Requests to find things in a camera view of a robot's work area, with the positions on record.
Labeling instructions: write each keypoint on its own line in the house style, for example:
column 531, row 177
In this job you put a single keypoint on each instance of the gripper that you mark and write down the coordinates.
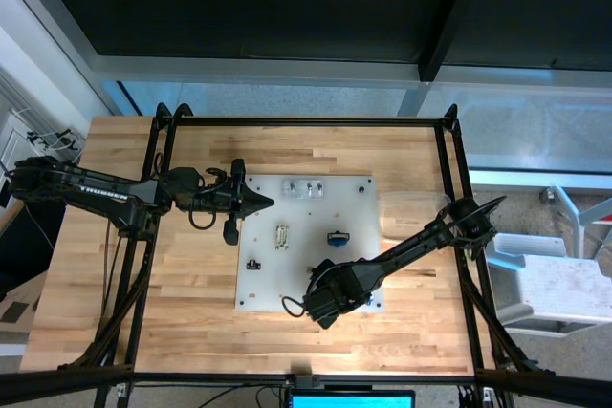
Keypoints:
column 322, row 307
column 225, row 198

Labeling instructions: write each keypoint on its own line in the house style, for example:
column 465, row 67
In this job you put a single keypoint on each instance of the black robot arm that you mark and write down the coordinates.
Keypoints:
column 102, row 193
column 406, row 245

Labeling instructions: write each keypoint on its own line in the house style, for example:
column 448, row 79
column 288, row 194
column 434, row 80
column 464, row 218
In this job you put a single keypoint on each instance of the beige connector housing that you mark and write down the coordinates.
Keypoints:
column 282, row 237

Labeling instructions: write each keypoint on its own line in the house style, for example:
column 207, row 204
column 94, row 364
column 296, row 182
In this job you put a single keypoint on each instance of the white board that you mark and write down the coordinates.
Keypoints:
column 272, row 284

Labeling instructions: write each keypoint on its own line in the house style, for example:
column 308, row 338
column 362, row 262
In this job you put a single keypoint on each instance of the small black connector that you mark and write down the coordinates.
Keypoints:
column 252, row 264

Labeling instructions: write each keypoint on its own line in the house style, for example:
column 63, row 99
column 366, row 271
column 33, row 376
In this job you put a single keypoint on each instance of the blue D-sub connector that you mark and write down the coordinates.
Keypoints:
column 338, row 239

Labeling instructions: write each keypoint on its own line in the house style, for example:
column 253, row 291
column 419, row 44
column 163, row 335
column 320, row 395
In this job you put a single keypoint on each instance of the blue screen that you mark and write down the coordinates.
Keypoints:
column 349, row 401

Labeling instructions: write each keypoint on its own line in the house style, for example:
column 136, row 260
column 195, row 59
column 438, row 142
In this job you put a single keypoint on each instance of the clear plastic tub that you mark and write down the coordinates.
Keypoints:
column 406, row 209

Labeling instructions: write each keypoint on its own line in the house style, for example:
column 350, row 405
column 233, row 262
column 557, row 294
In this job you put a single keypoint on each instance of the black case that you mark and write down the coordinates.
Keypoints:
column 24, row 245

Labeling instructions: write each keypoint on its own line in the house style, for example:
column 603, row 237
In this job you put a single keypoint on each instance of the white step stool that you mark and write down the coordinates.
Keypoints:
column 564, row 284

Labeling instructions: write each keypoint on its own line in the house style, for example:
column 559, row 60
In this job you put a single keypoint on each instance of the cardboard sheet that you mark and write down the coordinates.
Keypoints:
column 28, row 295

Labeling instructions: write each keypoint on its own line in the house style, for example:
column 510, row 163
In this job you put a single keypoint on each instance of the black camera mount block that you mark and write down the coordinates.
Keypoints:
column 302, row 377

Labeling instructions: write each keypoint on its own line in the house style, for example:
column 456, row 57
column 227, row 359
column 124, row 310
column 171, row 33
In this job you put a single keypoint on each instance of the black aluminium frame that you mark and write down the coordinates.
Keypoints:
column 306, row 121

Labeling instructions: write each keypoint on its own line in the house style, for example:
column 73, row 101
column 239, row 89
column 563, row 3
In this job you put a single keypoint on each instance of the grey frame foot bracket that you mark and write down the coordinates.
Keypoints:
column 122, row 389
column 487, row 393

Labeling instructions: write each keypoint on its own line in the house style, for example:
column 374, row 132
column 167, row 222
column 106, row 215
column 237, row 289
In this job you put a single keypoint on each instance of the grey metal chair frame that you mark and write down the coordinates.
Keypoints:
column 579, row 236

